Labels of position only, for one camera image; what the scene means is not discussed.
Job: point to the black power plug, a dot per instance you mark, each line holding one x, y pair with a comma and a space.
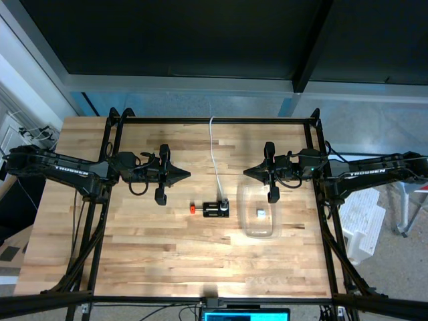
225, 204

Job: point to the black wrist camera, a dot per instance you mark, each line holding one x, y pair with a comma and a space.
312, 162
126, 160

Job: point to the black metal frame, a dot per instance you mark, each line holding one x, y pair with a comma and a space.
150, 299

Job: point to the small white cube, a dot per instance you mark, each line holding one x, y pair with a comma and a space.
261, 213

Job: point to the grey metal stand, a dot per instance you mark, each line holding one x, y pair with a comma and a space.
404, 200

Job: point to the screen with blue edge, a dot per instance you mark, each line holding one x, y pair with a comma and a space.
244, 316

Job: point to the clear plastic tub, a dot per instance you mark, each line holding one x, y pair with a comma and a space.
250, 200

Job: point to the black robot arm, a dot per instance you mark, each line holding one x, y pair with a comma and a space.
368, 172
77, 170

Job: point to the brown cardboard box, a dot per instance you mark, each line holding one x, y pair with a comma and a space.
13, 240

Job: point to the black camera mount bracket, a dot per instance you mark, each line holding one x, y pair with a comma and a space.
211, 302

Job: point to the black vise with orange knob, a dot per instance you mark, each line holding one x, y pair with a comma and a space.
210, 210

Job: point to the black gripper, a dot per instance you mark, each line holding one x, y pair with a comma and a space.
281, 169
162, 174

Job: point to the white plastic step stool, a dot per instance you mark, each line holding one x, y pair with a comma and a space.
362, 214

